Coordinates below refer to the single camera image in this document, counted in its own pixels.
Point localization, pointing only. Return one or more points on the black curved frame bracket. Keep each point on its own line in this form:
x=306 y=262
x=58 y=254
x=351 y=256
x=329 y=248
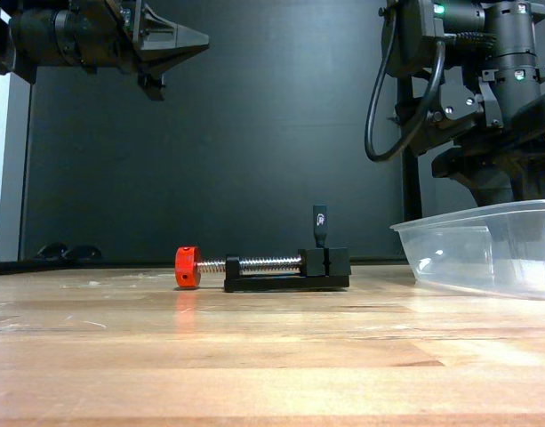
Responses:
x=52 y=250
x=83 y=252

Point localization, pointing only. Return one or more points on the black vise with red knob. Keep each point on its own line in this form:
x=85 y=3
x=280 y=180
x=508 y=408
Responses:
x=316 y=267

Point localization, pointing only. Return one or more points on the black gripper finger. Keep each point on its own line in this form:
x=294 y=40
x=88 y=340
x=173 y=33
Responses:
x=165 y=60
x=165 y=33

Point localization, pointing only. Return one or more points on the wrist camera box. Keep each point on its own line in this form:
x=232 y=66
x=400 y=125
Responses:
x=432 y=133

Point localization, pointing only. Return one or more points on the clear plastic tub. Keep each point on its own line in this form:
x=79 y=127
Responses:
x=454 y=262

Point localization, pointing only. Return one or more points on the black vertical pillar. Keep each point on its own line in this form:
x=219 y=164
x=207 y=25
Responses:
x=410 y=187

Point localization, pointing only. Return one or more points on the black aluminium table frame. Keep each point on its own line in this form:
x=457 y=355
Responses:
x=98 y=265

